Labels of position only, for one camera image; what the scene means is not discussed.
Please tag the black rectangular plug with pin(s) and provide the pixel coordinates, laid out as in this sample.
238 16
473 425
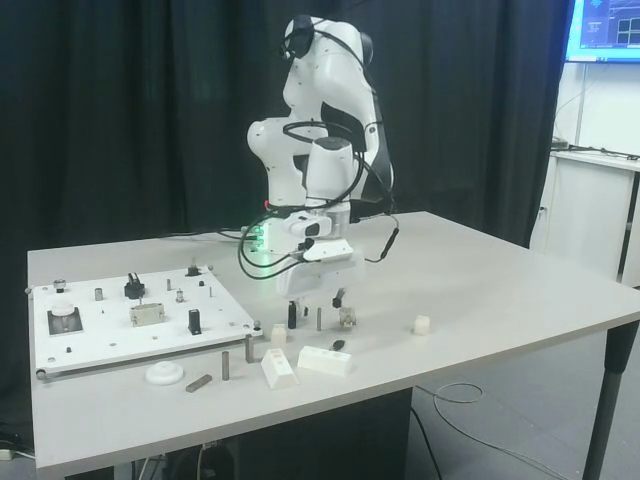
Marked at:
194 322

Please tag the white wedge-shaped holder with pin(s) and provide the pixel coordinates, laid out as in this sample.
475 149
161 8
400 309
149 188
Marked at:
277 370

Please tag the metal plug with screws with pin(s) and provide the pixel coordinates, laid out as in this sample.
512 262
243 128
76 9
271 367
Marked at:
347 318

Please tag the black plug with rod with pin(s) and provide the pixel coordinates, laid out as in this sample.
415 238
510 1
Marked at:
192 270

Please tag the small white holder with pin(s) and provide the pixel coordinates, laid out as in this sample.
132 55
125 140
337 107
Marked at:
278 334
421 325

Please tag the small black plug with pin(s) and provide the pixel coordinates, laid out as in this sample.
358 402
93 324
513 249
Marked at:
339 345

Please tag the metal square peg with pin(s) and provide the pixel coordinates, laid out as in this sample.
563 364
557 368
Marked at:
198 383

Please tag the black D-SUB plug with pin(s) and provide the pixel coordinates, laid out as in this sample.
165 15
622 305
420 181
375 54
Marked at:
133 289

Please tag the metal bolt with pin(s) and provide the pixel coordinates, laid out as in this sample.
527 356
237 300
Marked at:
60 286

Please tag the black curtain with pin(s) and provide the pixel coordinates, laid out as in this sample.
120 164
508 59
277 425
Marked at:
125 125

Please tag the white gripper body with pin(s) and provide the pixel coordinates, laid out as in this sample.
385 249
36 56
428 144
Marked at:
320 274

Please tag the white cabinet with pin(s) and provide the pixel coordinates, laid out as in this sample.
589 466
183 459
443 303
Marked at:
590 215

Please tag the blue screen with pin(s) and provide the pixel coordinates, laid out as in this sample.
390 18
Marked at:
605 30

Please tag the grey table leg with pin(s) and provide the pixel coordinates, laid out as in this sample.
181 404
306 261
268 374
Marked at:
612 390

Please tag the long white holder with holes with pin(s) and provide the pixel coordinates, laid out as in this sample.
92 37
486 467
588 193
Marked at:
325 361

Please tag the metal BNC plug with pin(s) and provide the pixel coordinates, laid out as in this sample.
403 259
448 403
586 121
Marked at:
179 297

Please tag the white large gear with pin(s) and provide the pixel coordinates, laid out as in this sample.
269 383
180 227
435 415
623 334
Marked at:
165 374

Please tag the white task board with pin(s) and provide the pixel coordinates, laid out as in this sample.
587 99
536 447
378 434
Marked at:
150 340

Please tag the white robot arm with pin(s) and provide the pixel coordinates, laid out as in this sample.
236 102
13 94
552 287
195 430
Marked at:
325 75

